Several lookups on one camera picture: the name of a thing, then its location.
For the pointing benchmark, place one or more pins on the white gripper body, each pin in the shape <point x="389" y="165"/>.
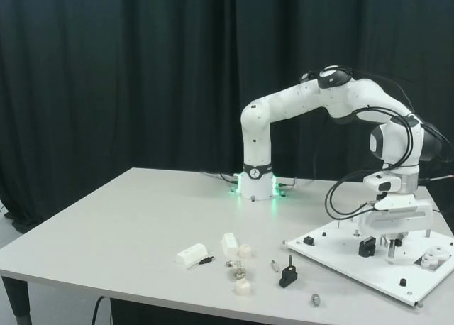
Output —
<point x="397" y="218"/>

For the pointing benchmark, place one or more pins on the metal round peg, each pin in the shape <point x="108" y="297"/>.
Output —
<point x="391" y="251"/>

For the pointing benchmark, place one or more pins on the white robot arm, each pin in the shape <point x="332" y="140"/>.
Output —
<point x="305" y="98"/>

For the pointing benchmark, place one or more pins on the white medium gear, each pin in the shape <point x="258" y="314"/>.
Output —
<point x="430" y="261"/>

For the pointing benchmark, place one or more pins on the white large gear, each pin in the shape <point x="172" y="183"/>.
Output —
<point x="439" y="253"/>

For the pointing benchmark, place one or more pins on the white task board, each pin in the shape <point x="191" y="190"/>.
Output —
<point x="340" y="257"/>

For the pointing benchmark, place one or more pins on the metal bolt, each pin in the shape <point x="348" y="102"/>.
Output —
<point x="315" y="299"/>

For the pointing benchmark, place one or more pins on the black D-SUB plug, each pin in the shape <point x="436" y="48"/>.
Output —
<point x="287" y="277"/>

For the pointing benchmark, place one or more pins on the white small gear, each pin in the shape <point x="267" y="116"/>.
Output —
<point x="245" y="250"/>

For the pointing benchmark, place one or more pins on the white square holder block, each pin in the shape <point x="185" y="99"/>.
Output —
<point x="242" y="288"/>

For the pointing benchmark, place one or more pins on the metal BNC plug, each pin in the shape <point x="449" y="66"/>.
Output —
<point x="235" y="269"/>

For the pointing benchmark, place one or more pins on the white short holder with holes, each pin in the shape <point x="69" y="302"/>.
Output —
<point x="230" y="242"/>

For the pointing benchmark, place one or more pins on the black USB plug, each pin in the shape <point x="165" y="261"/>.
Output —
<point x="207" y="260"/>

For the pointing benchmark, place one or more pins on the white long holder with holes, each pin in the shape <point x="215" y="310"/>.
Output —
<point x="191" y="254"/>

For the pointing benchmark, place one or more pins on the black curtains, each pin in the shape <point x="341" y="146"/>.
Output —
<point x="142" y="73"/>

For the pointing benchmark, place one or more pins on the black table leg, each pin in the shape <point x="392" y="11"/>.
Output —
<point x="16" y="300"/>

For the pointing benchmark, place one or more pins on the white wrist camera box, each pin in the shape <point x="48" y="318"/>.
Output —
<point x="381" y="183"/>

